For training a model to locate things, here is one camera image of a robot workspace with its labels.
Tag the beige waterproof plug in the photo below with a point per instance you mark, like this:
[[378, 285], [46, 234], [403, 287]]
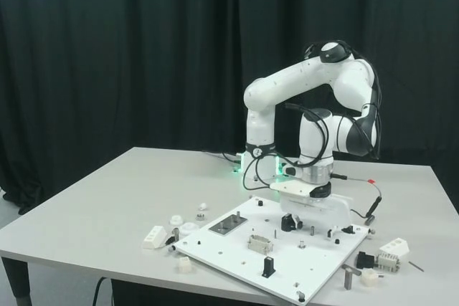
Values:
[[384, 261]]

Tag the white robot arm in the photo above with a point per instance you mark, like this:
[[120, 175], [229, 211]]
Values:
[[297, 73]]

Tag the white small gear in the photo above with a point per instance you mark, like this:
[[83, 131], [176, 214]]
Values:
[[203, 207]]

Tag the metal BNC plug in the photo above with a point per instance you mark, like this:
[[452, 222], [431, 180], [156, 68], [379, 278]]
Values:
[[199, 217]]

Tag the white task board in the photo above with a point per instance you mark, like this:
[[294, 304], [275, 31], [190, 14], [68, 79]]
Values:
[[251, 259]]

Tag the metal bolt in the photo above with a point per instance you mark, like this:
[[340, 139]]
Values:
[[175, 232]]

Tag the dark table leg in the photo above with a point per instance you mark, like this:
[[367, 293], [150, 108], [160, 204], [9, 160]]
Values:
[[16, 281]]

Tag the white large gear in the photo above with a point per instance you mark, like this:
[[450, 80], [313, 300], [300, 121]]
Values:
[[188, 229]]

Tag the small white plug holder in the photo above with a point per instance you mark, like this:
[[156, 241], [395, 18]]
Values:
[[369, 278], [183, 265]]

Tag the large metal square peg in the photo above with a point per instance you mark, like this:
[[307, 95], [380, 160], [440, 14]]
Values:
[[348, 281], [351, 269]]

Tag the small white camera box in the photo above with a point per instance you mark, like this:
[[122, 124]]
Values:
[[289, 170]]

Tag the black curtain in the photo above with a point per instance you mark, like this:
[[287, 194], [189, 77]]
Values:
[[107, 51]]

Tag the black D-SUB plug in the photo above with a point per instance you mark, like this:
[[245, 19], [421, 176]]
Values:
[[365, 260]]

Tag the white medium gear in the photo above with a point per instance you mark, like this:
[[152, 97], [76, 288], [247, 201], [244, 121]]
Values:
[[175, 219]]

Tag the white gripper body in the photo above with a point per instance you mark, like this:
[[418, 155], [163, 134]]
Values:
[[322, 211]]

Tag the white peg holder with holes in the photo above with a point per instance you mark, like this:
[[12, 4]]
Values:
[[154, 238], [394, 247]]

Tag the small black plug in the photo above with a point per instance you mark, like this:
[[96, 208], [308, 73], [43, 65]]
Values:
[[170, 241]]

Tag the flat white mounting plate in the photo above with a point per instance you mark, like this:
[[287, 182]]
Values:
[[290, 188]]

